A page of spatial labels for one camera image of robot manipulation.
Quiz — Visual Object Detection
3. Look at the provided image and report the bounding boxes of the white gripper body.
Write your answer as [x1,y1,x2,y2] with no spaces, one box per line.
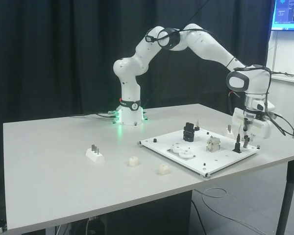
[231,107,272,140]

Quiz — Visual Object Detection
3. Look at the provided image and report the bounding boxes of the white round peg holder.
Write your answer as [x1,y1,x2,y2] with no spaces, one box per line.
[85,144,105,164]

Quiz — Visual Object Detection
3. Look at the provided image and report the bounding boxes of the white cabinet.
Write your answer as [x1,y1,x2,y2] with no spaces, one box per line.
[269,73,294,141]

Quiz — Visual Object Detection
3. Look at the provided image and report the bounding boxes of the metal connector block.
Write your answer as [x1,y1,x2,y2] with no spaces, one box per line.
[205,136,222,152]

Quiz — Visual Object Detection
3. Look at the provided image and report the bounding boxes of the dark grey table leg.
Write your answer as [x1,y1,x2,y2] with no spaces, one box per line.
[278,160,294,235]

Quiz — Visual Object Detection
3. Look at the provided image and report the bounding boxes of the white medium gear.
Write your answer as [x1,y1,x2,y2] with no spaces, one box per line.
[178,150,195,160]

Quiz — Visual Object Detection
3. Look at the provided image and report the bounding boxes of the white task board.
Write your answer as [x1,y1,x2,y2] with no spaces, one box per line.
[137,127,262,179]

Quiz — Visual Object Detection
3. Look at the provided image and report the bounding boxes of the blue screen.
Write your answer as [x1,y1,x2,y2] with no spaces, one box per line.
[271,0,294,31]

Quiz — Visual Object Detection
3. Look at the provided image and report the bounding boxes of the black curtain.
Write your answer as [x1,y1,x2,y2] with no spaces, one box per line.
[0,0,276,221]

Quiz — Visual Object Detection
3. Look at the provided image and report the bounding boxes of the black plug with thin wire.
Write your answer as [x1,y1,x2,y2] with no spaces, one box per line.
[232,124,244,154]

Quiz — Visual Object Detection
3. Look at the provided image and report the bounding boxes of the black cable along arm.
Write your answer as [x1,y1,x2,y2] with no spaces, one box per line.
[156,28,294,135]

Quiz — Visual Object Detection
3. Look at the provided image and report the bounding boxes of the grey floor cable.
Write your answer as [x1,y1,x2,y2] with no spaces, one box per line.
[202,188,285,235]

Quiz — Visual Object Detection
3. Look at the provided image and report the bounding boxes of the black base cables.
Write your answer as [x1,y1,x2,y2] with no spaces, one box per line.
[71,111,118,119]

